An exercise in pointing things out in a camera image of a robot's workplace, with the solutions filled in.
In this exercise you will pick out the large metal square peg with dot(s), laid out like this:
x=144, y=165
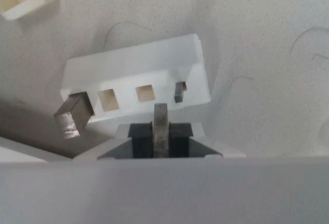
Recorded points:
x=74, y=116

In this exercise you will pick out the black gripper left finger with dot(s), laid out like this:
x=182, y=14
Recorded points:
x=141, y=144

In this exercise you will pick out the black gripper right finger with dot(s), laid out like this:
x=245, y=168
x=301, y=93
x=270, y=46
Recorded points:
x=180, y=144

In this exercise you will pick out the thin metal square peg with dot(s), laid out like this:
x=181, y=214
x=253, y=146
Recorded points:
x=179, y=93

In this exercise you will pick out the white square-hole peg holder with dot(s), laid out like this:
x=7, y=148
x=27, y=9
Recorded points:
x=133, y=64

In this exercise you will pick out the white task board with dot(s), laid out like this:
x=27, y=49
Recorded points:
x=30, y=153

